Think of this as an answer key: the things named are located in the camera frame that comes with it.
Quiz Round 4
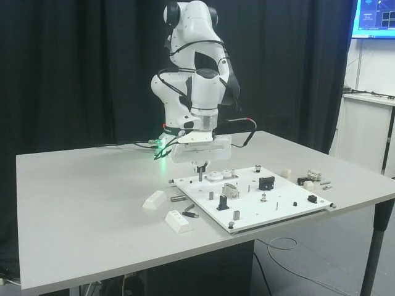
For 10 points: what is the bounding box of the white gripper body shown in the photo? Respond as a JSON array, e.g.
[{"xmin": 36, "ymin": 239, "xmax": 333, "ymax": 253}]
[{"xmin": 171, "ymin": 134, "xmax": 233, "ymax": 164}]

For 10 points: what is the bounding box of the white peg holder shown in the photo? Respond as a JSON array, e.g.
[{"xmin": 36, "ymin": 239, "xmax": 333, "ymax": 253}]
[
  {"xmin": 142, "ymin": 190, "xmax": 168, "ymax": 212},
  {"xmin": 164, "ymin": 209, "xmax": 193, "ymax": 234}
]

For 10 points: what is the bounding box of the white task board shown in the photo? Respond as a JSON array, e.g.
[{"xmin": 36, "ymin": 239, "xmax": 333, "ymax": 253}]
[{"xmin": 168, "ymin": 165, "xmax": 338, "ymax": 237}]

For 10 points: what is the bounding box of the white cabinet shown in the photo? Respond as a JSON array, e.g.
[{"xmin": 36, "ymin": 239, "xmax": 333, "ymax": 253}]
[{"xmin": 334, "ymin": 91, "xmax": 395, "ymax": 179}]

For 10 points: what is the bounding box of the black curtain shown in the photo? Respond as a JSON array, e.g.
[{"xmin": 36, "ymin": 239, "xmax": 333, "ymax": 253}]
[{"xmin": 0, "ymin": 0, "xmax": 362, "ymax": 198}]

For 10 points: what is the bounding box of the black table leg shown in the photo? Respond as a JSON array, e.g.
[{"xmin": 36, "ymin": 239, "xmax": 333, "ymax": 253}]
[{"xmin": 360, "ymin": 200, "xmax": 387, "ymax": 296}]

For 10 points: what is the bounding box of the blue screen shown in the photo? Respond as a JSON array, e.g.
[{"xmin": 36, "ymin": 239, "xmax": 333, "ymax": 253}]
[{"xmin": 351, "ymin": 0, "xmax": 395, "ymax": 40}]

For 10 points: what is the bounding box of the thin black rod on wire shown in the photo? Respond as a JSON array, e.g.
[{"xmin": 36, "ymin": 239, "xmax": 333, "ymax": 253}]
[{"xmin": 225, "ymin": 116, "xmax": 258, "ymax": 149}]

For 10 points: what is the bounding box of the black camera cable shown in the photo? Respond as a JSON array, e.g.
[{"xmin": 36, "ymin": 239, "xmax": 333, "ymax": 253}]
[{"xmin": 152, "ymin": 137, "xmax": 186, "ymax": 162}]

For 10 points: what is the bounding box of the black base cable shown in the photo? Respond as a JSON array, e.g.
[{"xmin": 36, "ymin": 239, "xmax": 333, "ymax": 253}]
[{"xmin": 103, "ymin": 140, "xmax": 161, "ymax": 150}]

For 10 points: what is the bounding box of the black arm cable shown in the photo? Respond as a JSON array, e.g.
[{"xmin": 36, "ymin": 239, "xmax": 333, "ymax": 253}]
[{"xmin": 154, "ymin": 33, "xmax": 241, "ymax": 115}]

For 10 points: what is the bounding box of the grey floor cable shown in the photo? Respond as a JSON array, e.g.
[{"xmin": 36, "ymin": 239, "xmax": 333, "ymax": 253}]
[{"xmin": 266, "ymin": 236, "xmax": 362, "ymax": 296}]

